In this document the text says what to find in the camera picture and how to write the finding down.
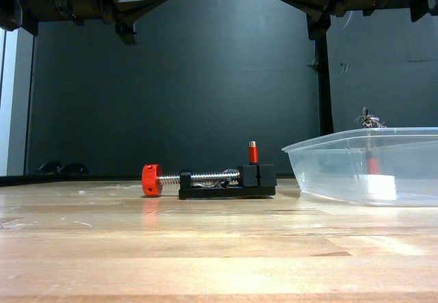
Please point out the clear plastic tub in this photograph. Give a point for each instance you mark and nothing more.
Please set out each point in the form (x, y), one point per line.
(325, 166)

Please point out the red rca socket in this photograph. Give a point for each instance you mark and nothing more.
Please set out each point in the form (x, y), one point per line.
(254, 154)

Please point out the grey metal window frame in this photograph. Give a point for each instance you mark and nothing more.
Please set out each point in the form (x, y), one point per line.
(18, 111)

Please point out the black vise with red knob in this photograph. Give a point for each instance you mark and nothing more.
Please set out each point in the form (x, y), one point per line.
(260, 180)

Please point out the black vertical post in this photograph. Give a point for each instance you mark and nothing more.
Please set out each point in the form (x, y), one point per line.
(324, 94)

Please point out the small white block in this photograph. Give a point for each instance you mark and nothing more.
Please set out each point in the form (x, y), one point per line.
(380, 188)

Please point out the black aluminium frame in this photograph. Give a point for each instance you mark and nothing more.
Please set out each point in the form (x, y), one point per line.
(68, 179)

